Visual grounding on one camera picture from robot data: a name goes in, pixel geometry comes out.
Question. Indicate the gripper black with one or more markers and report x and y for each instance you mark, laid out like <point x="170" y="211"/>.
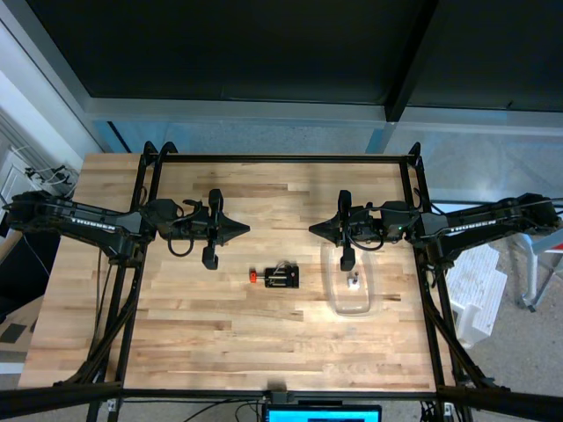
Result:
<point x="214" y="228"/>
<point x="345" y="228"/>

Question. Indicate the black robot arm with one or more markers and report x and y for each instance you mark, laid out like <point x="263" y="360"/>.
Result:
<point x="92" y="222"/>
<point x="470" y="226"/>

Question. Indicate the black vise with red knob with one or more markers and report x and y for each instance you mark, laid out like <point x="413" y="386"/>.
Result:
<point x="270" y="283"/>

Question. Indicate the clear plastic tub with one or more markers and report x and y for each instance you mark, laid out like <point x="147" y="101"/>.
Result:
<point x="352" y="307"/>

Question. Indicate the white foam packing piece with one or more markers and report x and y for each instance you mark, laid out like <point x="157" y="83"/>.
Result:
<point x="475" y="299"/>

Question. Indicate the laptop with blue screen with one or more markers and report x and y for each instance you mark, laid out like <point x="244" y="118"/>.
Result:
<point x="321" y="415"/>

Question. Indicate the black bulky case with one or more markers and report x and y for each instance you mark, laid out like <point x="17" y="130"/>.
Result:
<point x="22" y="272"/>

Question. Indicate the brown cardboard box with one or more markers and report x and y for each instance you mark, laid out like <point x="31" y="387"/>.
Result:
<point x="26" y="307"/>

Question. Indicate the red and white object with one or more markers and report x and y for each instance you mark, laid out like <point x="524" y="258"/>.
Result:
<point x="556" y="246"/>

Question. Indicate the black flat pad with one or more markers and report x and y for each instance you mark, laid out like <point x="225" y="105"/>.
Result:
<point x="11" y="333"/>

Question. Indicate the black aluminium frame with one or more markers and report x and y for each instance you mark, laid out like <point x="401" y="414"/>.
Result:
<point x="281" y="158"/>

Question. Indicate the black vertical post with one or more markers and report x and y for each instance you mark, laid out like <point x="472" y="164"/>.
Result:
<point x="409" y="79"/>

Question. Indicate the small black camera mount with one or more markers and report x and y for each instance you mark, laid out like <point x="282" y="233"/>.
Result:
<point x="278" y="397"/>

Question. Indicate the grey metal chair frame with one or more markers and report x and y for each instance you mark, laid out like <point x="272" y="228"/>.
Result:
<point x="532" y="272"/>

